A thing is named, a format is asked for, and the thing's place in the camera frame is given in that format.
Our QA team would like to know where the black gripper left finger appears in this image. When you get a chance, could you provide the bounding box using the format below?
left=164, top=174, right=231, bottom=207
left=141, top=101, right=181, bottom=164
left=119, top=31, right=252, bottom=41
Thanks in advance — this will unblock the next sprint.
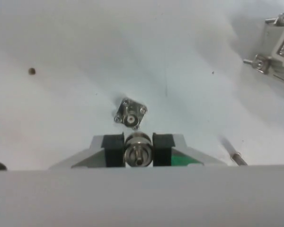
left=71, top=133, right=126, bottom=169

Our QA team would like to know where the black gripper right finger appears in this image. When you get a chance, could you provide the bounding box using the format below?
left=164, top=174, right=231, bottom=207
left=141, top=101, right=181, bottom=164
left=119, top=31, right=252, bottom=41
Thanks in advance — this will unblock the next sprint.
left=152, top=132, right=224, bottom=167

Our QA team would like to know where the metal BNC plug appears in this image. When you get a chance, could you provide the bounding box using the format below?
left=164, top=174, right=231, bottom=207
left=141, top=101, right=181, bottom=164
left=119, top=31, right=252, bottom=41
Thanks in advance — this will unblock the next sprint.
left=124, top=132, right=155, bottom=168

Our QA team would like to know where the thin metal rod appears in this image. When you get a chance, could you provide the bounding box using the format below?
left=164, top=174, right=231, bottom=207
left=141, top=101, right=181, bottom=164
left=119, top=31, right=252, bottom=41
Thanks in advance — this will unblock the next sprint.
left=220, top=136, right=249, bottom=166

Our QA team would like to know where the white task board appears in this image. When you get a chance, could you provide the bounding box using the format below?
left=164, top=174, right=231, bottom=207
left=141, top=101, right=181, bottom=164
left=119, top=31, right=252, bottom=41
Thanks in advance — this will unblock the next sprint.
left=0, top=0, right=284, bottom=172

